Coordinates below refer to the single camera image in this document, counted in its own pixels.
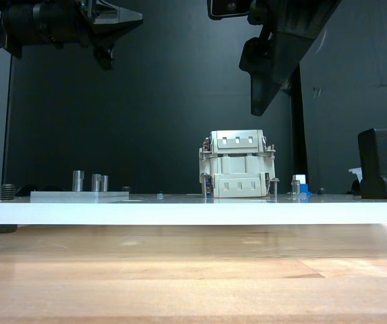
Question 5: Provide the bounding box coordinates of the grey HAN10E connector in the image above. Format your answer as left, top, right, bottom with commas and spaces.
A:
199, 129, 278, 159

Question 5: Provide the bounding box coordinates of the grey HAN10E hub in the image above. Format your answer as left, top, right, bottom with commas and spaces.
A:
199, 154, 280, 199

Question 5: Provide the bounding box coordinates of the blue holder with white plug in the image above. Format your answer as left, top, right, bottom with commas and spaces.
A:
293, 173, 314, 199

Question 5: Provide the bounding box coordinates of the white board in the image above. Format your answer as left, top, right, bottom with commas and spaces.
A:
0, 192, 387, 226

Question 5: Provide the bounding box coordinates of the black plug housing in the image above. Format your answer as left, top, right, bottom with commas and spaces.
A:
357, 128, 387, 200

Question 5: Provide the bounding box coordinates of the aluminium plate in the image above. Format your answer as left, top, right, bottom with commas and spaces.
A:
30, 190, 129, 204

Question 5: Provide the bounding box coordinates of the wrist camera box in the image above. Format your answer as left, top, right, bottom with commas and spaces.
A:
206, 0, 252, 22

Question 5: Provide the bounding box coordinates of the stepped steel post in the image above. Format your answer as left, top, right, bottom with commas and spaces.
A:
91, 173, 109, 192
72, 170, 86, 192

